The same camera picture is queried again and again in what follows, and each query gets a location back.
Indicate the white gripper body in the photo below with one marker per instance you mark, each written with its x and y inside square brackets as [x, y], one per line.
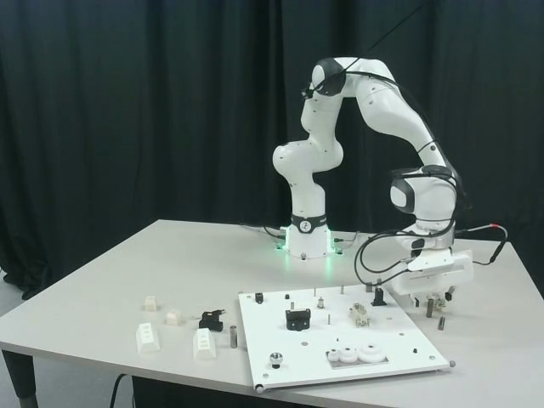
[442, 276]

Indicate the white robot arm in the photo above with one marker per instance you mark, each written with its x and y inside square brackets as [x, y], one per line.
[382, 106]

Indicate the tall metal square peg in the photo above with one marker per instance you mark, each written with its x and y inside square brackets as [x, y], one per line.
[429, 308]

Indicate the small dark metal peg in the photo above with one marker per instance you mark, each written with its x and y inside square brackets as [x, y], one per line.
[442, 324]

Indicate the large metal round peg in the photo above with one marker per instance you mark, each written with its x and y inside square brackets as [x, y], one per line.
[233, 338]

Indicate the beige connector with metal pins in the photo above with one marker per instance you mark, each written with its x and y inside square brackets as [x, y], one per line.
[441, 302]

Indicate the black USB plug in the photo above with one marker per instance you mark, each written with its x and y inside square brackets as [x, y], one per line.
[378, 297]

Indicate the beige D-SUB connector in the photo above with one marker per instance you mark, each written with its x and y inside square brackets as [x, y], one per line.
[360, 316]

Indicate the thin black rod red tag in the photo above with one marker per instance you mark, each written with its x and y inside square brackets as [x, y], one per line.
[497, 251]

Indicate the white large gear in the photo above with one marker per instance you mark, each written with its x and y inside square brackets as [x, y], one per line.
[370, 353]

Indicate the white medium gear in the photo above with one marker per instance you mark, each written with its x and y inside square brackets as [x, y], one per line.
[349, 354]

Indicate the metal BNC plug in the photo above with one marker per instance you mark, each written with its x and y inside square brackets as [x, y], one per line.
[321, 303]

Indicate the white small gear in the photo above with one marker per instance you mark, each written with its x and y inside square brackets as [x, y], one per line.
[336, 355]

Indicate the black D-SUB plug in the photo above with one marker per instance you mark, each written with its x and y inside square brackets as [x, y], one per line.
[297, 321]

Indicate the white task board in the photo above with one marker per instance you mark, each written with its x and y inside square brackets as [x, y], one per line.
[297, 348]

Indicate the metal bolt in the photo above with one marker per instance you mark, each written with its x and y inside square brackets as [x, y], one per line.
[275, 359]

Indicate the black plug with prongs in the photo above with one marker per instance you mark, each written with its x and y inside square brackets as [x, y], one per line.
[210, 319]

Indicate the large white holder with holes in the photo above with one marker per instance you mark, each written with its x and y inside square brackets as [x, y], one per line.
[204, 345]
[148, 338]

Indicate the small white holder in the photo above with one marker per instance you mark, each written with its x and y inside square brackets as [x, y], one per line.
[150, 304]
[174, 319]

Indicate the black curtain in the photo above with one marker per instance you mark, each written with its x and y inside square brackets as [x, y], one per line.
[127, 106]

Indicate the dark table leg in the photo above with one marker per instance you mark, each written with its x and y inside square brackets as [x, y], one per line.
[17, 378]

